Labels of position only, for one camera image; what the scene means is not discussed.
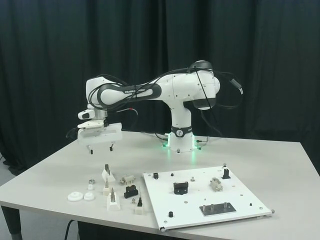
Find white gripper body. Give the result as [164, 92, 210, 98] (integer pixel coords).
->
[76, 122, 124, 147]

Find black curtains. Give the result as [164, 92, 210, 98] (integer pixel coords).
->
[0, 0, 320, 166]

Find black D-SUB plug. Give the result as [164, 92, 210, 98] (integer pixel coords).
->
[123, 185, 140, 199]

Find black plug with thin cable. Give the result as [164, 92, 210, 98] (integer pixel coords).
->
[136, 185, 144, 208]

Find white large gear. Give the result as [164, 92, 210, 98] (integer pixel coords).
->
[66, 190, 85, 202]

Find black cable at arm foot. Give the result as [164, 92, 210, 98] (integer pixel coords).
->
[194, 135, 210, 146]

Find large white peg holder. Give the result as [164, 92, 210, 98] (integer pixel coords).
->
[105, 196, 122, 212]

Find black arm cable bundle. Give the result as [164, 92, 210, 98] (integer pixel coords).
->
[89, 66, 221, 118]

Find black cable with grey connector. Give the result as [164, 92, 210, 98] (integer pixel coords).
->
[212, 71, 245, 110]

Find white task board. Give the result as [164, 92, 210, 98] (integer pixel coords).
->
[141, 162, 276, 225]

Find black table leg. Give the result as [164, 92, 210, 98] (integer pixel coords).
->
[0, 205, 21, 240]

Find white two-peg holder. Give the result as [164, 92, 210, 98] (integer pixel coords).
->
[100, 167, 116, 183]

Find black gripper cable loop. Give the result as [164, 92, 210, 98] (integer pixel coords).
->
[65, 126, 81, 139]

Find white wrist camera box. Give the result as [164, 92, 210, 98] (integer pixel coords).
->
[77, 108, 96, 121]

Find black cable under table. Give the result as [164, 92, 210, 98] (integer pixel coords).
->
[65, 219, 79, 240]

